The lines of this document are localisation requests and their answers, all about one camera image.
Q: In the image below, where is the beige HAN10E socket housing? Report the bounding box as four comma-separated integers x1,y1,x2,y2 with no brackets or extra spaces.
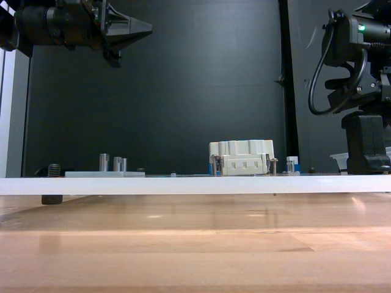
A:
208,139,275,177

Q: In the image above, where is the silver metal post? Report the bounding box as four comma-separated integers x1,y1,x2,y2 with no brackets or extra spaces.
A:
113,156,128,172
98,153,111,172

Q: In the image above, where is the clear plastic tub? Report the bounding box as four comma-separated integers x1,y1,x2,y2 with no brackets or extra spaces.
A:
329,147,391,175

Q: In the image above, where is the black plug housing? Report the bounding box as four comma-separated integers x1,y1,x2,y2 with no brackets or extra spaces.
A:
344,115,391,175

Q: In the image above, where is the black camera cable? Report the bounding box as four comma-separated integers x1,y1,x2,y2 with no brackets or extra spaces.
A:
307,8,369,116

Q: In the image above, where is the black board foot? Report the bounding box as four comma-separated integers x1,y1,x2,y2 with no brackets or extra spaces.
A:
40,195,64,206

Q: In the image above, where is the white task board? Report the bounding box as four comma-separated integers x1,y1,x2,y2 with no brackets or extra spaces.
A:
0,175,391,197

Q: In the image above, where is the small white blue connector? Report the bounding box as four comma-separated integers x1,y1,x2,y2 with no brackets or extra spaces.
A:
282,156,303,176

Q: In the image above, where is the grey metal plate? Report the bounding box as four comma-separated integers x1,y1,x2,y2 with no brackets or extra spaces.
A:
64,170,146,178

